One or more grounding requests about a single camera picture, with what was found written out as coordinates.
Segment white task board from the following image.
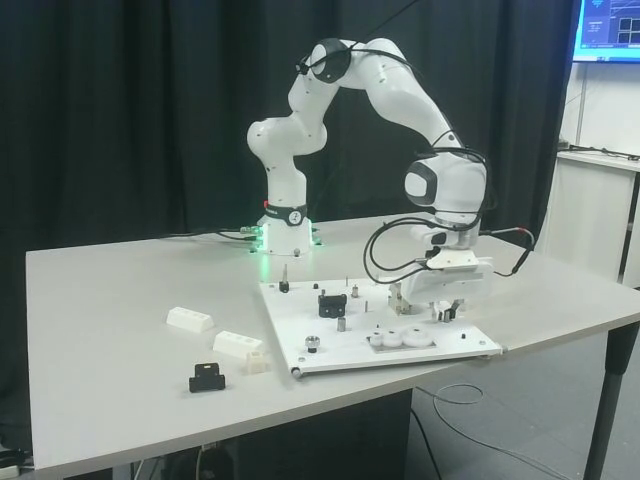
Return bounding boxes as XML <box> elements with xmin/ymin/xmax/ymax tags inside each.
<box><xmin>257</xmin><ymin>276</ymin><xmax>504</xmax><ymax>382</ymax></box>

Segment black D-SUB plug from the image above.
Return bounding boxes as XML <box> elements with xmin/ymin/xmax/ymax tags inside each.
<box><xmin>188</xmin><ymin>361</ymin><xmax>230</xmax><ymax>397</ymax></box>

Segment white long peg holder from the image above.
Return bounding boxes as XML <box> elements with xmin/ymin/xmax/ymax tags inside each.
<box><xmin>212</xmin><ymin>329</ymin><xmax>265</xmax><ymax>358</ymax></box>
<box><xmin>166</xmin><ymin>305</ymin><xmax>214</xmax><ymax>333</ymax></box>

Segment grey floor cable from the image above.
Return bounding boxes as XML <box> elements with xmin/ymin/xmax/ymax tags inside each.
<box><xmin>431</xmin><ymin>382</ymin><xmax>619</xmax><ymax>480</ymax></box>

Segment white cabinet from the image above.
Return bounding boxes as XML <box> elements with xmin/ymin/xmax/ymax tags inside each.
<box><xmin>546</xmin><ymin>143</ymin><xmax>640</xmax><ymax>290</ymax></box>

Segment dark grey table leg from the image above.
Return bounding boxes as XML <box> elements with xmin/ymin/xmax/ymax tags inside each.
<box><xmin>596</xmin><ymin>318</ymin><xmax>633</xmax><ymax>480</ymax></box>

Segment black looping gripper cable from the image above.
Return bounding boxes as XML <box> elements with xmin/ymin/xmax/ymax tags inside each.
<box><xmin>362</xmin><ymin>217</ymin><xmax>437</xmax><ymax>287</ymax></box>

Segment black curtain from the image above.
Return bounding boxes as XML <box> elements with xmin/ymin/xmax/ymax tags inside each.
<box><xmin>0</xmin><ymin>0</ymin><xmax>586</xmax><ymax>454</ymax></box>

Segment small cream holder block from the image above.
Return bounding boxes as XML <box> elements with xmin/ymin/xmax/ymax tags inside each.
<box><xmin>242</xmin><ymin>350</ymin><xmax>272</xmax><ymax>377</ymax></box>

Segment white large gear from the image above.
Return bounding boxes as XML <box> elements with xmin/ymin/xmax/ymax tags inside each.
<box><xmin>403</xmin><ymin>325</ymin><xmax>433</xmax><ymax>350</ymax></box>

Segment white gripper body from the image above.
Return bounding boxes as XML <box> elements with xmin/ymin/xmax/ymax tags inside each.
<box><xmin>400</xmin><ymin>257</ymin><xmax>495</xmax><ymax>307</ymax></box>

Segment black base cable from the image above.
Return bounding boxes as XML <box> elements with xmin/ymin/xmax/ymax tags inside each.
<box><xmin>162</xmin><ymin>225</ymin><xmax>264</xmax><ymax>244</ymax></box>

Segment blue monitor screen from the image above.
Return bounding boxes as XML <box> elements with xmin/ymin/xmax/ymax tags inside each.
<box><xmin>571</xmin><ymin>0</ymin><xmax>640</xmax><ymax>65</ymax></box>

